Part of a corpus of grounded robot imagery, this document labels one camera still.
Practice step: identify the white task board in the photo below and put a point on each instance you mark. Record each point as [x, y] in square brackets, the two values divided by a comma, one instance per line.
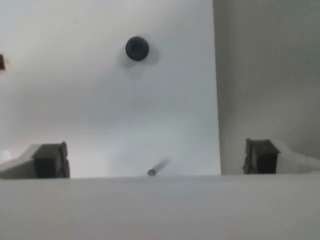
[75, 87]

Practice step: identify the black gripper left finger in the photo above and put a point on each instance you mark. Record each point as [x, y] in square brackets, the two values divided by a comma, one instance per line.
[47, 162]

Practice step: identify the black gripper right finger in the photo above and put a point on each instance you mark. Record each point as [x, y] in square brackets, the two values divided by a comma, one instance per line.
[265, 160]

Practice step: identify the thin metal round peg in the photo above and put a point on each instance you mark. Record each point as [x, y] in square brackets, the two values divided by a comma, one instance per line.
[157, 167]

